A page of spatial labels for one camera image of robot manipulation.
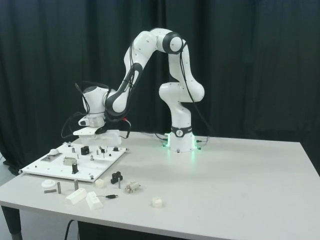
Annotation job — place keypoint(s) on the small white cube holder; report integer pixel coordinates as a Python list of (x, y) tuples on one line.
[(99, 183)]

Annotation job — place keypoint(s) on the black D-SUB plug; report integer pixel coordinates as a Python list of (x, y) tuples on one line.
[(116, 176)]

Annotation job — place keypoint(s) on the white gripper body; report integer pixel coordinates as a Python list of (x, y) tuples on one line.
[(110, 139)]

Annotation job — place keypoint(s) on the white task board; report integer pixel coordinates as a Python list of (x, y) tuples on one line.
[(62, 170)]

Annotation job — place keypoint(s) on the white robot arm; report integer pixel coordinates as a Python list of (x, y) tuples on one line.
[(180, 105)]

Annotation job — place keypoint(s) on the metal square peg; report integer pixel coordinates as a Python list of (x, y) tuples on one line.
[(75, 184)]

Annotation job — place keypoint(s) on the black curtain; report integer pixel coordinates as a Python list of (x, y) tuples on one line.
[(250, 62)]

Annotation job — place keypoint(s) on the white small gear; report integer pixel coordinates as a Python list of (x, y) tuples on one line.
[(157, 202)]

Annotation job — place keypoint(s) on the black standing plug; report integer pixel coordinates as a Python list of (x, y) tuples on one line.
[(74, 168)]

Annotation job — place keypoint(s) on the metal waterproof plug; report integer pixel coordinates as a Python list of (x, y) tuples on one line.
[(132, 187)]

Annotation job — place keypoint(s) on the white large gear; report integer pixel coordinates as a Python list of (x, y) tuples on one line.
[(48, 184)]

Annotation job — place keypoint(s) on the black table leg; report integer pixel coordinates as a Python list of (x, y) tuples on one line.
[(11, 222)]

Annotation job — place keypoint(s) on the white peg holder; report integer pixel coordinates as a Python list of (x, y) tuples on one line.
[(76, 196), (94, 200)]

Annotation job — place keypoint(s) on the white medium gear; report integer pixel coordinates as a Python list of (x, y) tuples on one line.
[(53, 152)]

